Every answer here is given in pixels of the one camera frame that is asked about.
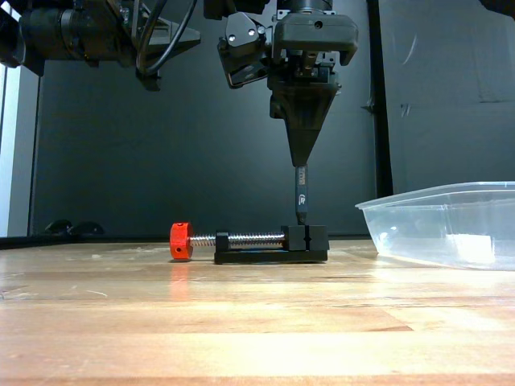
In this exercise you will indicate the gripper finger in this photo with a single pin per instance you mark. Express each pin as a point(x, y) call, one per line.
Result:
point(307, 116)
point(275, 106)
point(191, 37)
point(183, 46)

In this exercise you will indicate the black bench vise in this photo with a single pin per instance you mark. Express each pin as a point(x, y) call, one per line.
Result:
point(306, 241)

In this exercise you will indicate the silver threaded vise screw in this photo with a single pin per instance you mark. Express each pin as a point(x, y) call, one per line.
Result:
point(249, 238)

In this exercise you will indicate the clear plastic tub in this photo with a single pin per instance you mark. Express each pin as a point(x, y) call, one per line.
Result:
point(422, 225)

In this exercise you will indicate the black rounded clamp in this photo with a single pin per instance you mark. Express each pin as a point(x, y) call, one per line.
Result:
point(87, 228)
point(59, 227)

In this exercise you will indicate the red vise knob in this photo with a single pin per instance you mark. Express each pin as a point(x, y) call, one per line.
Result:
point(180, 241)

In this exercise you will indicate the white block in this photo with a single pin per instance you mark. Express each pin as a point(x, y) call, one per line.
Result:
point(470, 248)

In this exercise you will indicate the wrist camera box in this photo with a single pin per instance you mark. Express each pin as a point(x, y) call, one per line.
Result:
point(241, 36)

